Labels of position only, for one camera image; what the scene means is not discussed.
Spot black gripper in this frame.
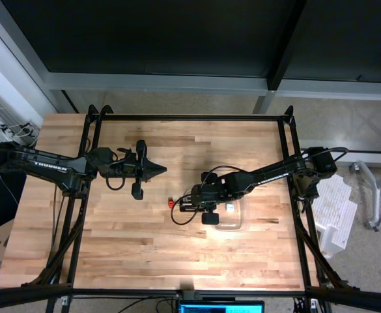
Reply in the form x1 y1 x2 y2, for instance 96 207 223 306
190 171 225 226
107 140 167 200

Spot black clamp with red knob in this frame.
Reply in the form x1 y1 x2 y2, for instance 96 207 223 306
167 196 210 213

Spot clear plastic tub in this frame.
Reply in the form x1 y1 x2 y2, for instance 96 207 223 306
213 198 248 233

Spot laptop with blue screen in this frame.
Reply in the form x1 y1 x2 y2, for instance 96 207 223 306
178 300 265 313

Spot grey chair base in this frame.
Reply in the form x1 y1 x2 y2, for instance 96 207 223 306
349 159 381 233

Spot black arched cable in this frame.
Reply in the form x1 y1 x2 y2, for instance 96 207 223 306
203 164 244 179
302 147 349 164

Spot black cable loop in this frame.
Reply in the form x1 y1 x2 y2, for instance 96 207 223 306
104 161 126 191
171 198 205 226

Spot black metal frame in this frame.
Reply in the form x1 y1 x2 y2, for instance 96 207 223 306
0 104 381 313

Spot tangled white black cables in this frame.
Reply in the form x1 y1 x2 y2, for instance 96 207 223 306
0 122 36 138

